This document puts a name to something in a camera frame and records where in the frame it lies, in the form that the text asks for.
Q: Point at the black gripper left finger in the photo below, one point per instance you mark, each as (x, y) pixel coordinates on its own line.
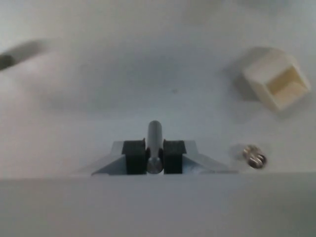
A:
(134, 158)

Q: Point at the metal BNC plug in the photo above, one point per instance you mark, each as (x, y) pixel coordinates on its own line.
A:
(255, 156)

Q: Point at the dark large round peg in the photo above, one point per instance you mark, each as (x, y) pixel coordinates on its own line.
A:
(22, 53)

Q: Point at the cream square open holder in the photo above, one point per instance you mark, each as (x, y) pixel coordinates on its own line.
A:
(274, 81)

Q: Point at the metal round peg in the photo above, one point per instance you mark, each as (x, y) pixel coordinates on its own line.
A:
(155, 138)

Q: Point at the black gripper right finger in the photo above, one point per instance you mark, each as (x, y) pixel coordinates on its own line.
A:
(172, 158)

